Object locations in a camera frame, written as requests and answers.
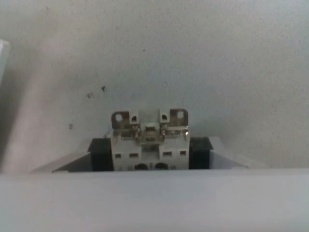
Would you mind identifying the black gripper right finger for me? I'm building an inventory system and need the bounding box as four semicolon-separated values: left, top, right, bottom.
188;136;250;170

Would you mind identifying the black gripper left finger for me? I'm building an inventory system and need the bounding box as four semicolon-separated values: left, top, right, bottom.
30;137;114;174

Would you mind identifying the grey waterproof plug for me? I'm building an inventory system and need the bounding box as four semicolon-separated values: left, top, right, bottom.
111;108;190;172

